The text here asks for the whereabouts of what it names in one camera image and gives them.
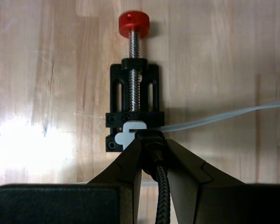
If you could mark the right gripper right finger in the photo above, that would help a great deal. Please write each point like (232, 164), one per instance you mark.
(224, 203)

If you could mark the white receptacle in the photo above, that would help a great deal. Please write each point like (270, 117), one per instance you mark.
(126, 138)

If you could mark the black power plug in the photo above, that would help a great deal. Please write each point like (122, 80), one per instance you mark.
(163, 186)

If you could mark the black clamp with red knob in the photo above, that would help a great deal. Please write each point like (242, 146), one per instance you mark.
(116, 77)

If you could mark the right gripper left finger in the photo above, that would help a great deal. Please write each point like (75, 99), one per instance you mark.
(95, 203)

